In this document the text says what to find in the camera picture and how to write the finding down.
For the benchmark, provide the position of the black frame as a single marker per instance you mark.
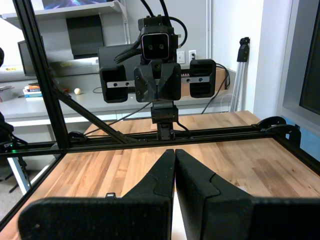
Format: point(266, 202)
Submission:
point(57, 125)

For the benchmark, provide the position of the white wall outlet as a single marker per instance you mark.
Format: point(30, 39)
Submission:
point(192, 54)
point(180, 56)

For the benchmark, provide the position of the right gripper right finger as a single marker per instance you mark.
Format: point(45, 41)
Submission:
point(237, 220)

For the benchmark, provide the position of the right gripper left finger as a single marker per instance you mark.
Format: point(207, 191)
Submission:
point(100, 220)

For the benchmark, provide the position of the grey tripod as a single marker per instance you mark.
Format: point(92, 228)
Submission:
point(240, 82)

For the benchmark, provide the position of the black file holder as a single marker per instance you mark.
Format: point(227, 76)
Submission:
point(85, 37)

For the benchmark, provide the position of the small beige ball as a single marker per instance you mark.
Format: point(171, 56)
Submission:
point(78, 91)

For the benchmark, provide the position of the small grey fitting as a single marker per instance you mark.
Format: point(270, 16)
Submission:
point(110, 195)

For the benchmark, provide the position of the stack of books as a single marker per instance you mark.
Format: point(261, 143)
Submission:
point(32, 93)

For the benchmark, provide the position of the dark computer monitor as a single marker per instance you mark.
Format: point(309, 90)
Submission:
point(23, 60)

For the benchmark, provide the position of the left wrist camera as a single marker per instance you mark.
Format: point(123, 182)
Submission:
point(155, 46)

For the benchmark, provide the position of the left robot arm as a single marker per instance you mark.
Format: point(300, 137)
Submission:
point(164, 117)

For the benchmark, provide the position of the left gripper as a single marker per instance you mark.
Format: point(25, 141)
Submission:
point(117, 72)

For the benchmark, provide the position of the grey wall shelf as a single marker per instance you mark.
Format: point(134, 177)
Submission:
point(75, 11)

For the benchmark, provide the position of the grey desk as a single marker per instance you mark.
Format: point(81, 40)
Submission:
point(82, 102)

